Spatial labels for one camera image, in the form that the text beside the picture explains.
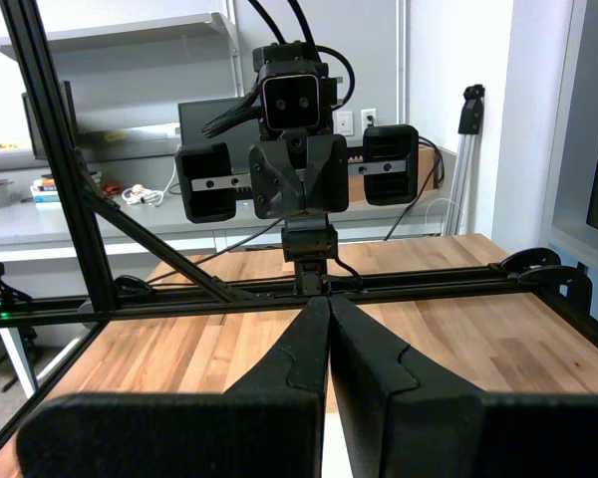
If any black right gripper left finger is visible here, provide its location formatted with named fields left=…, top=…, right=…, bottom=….
left=15, top=295, right=331, bottom=478

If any brown cardboard box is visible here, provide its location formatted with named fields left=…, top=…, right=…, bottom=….
left=346, top=140, right=440, bottom=193

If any grey desk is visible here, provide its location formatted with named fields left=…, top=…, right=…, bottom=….
left=0, top=163, right=459, bottom=260

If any stack of books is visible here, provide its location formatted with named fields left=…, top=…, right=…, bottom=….
left=29, top=173, right=62, bottom=204

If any silver tripod with black head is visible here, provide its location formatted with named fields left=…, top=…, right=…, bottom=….
left=446, top=84, right=487, bottom=238

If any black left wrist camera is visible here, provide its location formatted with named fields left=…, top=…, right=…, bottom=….
left=257, top=63, right=330, bottom=134

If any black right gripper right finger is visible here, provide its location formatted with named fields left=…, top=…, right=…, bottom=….
left=329, top=295, right=598, bottom=478

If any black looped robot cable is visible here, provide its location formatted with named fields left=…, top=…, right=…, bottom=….
left=316, top=44, right=356, bottom=109

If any white board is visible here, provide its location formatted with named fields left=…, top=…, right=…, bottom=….
left=322, top=411, right=354, bottom=478

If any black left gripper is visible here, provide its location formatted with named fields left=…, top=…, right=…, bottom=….
left=174, top=123, right=420, bottom=223

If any black aluminium frame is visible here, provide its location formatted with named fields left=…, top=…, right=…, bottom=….
left=0, top=0, right=598, bottom=467

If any white cable bundle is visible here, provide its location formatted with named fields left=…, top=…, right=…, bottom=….
left=121, top=182, right=165, bottom=206

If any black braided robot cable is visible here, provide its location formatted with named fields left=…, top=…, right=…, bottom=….
left=201, top=94, right=266, bottom=141

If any white wall shelf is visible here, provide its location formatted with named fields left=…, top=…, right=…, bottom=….
left=0, top=12, right=243, bottom=99

